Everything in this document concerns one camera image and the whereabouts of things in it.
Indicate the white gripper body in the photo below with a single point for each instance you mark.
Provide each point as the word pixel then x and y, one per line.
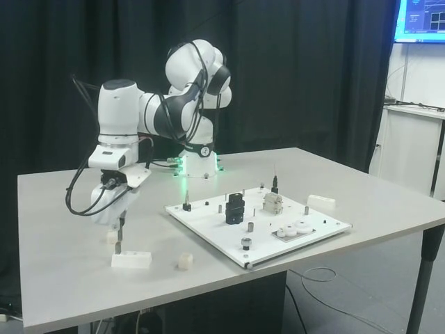
pixel 107 205

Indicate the metal square peg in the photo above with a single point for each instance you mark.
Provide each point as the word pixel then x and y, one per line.
pixel 120 236
pixel 118 248

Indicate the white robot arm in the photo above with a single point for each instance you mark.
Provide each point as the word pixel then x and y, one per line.
pixel 118 111

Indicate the white peg holder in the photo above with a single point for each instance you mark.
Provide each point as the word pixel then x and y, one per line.
pixel 130 260
pixel 321 202

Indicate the small white cube holder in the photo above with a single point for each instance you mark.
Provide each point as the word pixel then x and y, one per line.
pixel 185 262
pixel 110 237

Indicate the grey USB plug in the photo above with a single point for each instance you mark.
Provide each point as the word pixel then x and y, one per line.
pixel 187 201

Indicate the white task board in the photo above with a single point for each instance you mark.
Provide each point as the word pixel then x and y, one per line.
pixel 215 236

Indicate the black D-SUB plug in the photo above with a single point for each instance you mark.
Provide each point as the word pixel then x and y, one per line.
pixel 234 210

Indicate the metal BNC plug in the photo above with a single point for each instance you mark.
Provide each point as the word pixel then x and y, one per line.
pixel 245 243

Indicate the beige waterproof plug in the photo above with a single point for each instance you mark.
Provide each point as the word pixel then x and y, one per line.
pixel 273 203

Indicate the black Ethernet plug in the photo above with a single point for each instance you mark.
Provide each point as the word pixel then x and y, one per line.
pixel 275 186

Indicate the white small gear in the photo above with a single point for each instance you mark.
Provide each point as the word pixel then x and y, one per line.
pixel 281 232

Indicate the black curtain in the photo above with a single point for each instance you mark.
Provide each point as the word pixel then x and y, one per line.
pixel 52 52

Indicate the white medium gear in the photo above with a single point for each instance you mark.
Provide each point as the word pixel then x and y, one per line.
pixel 289 230

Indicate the white large gear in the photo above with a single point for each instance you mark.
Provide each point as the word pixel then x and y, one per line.
pixel 302 227

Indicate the white cabinet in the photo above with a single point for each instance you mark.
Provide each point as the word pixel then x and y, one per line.
pixel 406 149

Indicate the dark table leg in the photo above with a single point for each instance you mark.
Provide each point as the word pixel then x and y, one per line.
pixel 424 278

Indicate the blue screen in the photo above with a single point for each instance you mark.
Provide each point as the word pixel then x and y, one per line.
pixel 422 19

